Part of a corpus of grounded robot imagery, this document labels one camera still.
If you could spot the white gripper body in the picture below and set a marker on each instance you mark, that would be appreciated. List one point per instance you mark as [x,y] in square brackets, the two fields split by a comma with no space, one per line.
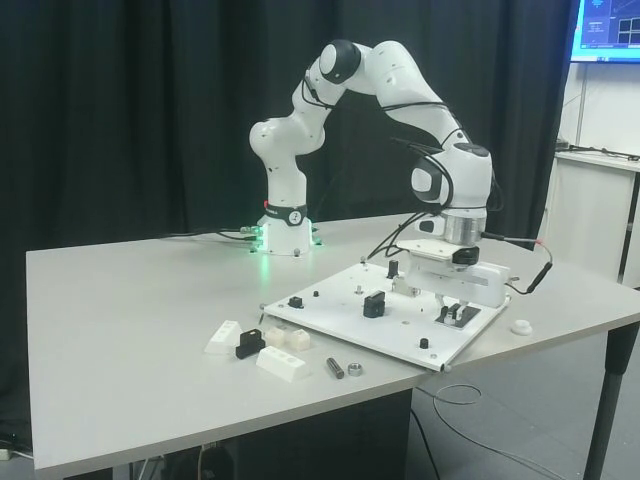
[485,287]

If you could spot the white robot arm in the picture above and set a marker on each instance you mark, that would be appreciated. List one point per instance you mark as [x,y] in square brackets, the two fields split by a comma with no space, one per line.
[400,80]

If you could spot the white large gear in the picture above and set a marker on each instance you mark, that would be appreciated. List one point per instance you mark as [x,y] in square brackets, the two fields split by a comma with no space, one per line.
[522,327]

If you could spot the white task board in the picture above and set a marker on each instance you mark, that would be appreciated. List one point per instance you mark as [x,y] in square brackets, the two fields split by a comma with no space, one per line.
[350,327]

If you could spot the metal nut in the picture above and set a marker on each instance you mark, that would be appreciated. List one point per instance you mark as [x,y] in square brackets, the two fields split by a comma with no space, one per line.
[354,369]

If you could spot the white cabinet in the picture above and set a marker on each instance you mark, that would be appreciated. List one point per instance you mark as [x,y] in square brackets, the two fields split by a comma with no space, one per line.
[585,215]

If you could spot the metal round peg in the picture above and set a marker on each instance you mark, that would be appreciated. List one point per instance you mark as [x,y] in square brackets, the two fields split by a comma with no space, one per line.
[335,368]

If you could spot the small cream cube holder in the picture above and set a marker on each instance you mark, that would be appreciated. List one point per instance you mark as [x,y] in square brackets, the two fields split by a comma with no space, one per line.
[275,337]
[297,341]

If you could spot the black table leg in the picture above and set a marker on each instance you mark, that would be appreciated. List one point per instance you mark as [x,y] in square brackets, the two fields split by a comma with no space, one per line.
[612,380]

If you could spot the white peg holder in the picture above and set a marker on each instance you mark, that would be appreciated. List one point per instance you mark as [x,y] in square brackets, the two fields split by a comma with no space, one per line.
[222,339]
[280,365]

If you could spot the black box under table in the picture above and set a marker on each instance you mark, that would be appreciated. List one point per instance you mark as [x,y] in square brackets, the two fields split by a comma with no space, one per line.
[325,440]

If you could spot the black D-SUB plug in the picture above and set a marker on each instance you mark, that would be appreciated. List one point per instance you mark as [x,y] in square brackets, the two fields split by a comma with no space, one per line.
[249,342]

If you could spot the blue screen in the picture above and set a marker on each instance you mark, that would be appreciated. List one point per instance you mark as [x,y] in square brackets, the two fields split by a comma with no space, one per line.
[610,30]

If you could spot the black curtain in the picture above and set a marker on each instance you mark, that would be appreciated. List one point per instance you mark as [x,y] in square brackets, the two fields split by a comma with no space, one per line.
[100,100]

